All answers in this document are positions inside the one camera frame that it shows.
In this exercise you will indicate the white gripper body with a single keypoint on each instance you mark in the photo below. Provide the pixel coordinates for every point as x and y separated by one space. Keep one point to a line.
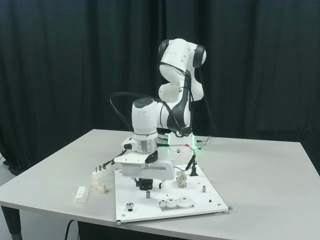
160 170

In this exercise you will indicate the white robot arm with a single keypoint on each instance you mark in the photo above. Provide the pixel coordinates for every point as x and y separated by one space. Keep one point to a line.
175 55

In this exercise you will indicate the metal round peg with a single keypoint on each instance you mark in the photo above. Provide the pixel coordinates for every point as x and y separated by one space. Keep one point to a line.
148 194

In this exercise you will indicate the white peg holder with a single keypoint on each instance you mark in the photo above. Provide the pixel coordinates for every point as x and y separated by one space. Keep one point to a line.
98 177

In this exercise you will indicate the black D-SUB plug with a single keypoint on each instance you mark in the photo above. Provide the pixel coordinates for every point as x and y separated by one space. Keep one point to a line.
146 184

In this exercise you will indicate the white small gear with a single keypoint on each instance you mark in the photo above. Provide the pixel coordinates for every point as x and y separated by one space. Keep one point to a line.
163 204

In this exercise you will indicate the white medium gear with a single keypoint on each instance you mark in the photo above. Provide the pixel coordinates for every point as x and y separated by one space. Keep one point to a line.
171 202

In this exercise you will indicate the beige rectangular connector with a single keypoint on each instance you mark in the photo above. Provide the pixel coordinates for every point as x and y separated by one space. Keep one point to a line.
181 179

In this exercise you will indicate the metal bolt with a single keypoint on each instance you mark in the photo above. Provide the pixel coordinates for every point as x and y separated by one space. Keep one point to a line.
129 206

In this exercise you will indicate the white large gear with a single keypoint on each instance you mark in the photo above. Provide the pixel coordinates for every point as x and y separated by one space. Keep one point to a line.
184 202

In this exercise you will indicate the small white holder block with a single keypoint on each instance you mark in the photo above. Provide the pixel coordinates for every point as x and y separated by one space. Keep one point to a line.
102 189

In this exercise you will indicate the white task board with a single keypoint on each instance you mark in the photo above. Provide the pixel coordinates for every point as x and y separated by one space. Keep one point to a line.
195 200

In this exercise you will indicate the long white holder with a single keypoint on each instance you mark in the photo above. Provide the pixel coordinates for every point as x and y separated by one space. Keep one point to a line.
81 195

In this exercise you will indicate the dark table leg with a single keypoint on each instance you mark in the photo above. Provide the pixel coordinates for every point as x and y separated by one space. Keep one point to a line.
11 222

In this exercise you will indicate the black curtain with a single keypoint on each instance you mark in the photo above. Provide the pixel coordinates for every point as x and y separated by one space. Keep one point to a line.
62 62

